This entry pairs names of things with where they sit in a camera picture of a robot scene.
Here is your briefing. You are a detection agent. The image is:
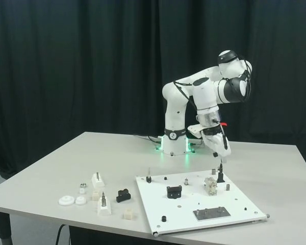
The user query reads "dark table leg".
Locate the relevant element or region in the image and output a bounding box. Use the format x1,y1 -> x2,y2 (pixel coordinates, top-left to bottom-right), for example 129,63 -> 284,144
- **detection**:
0,209 -> 12,245

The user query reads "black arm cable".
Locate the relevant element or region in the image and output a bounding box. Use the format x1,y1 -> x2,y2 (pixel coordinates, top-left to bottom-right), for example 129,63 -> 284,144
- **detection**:
173,80 -> 196,107

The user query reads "black base cable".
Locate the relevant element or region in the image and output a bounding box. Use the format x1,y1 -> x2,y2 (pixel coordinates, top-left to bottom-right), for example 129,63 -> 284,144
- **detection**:
133,133 -> 167,144

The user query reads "white large gear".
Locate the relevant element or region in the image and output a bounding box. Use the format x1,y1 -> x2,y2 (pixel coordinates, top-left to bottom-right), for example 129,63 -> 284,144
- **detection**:
58,194 -> 76,206

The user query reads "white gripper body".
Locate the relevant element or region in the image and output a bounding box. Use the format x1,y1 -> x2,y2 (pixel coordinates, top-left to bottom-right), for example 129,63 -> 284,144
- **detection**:
202,132 -> 232,157

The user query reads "black floor cable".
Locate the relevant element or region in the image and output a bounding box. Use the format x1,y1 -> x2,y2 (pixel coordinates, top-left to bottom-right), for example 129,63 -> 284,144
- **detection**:
56,224 -> 67,245

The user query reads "white holder for thick pegs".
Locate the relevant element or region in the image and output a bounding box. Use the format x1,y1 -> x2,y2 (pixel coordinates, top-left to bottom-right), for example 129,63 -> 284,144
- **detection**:
96,196 -> 113,216

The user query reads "white task board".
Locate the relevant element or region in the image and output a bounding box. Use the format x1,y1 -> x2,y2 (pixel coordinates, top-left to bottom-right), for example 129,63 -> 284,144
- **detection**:
134,167 -> 271,235

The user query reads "black curtain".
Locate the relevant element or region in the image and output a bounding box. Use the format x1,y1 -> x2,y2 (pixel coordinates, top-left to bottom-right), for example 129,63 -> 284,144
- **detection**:
0,0 -> 306,180

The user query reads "black cabinet under table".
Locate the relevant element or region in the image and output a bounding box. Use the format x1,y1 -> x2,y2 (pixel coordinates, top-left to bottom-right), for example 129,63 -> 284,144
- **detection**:
68,225 -> 159,245

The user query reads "white holder for thin pegs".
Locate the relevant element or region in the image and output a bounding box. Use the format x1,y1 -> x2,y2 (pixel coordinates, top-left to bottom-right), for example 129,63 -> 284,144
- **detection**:
91,173 -> 106,188

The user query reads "thin black rod red tag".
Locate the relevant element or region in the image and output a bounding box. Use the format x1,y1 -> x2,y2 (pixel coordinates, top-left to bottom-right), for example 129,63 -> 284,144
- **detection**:
214,119 -> 230,154

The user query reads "black elbow cable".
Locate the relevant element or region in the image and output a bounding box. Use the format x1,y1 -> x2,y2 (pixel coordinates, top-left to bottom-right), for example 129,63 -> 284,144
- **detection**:
240,57 -> 253,103

